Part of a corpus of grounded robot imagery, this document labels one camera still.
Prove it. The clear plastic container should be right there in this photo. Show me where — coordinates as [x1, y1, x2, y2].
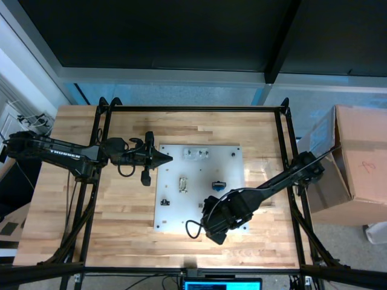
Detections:
[248, 155, 285, 209]

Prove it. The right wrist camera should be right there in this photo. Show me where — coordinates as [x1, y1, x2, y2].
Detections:
[210, 230, 227, 246]

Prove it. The blue screen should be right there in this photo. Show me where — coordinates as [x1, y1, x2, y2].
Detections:
[181, 277, 263, 290]

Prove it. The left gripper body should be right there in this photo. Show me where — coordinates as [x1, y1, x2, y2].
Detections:
[132, 131, 157, 172]

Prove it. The black frame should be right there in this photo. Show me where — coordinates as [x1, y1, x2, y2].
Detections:
[0, 96, 387, 290]

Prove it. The white task board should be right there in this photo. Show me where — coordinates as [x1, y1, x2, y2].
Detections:
[153, 144, 252, 234]

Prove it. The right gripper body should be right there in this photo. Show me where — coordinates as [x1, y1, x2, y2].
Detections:
[201, 195, 253, 235]

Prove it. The cardboard box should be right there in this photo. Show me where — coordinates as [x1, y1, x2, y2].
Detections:
[298, 104, 387, 227]

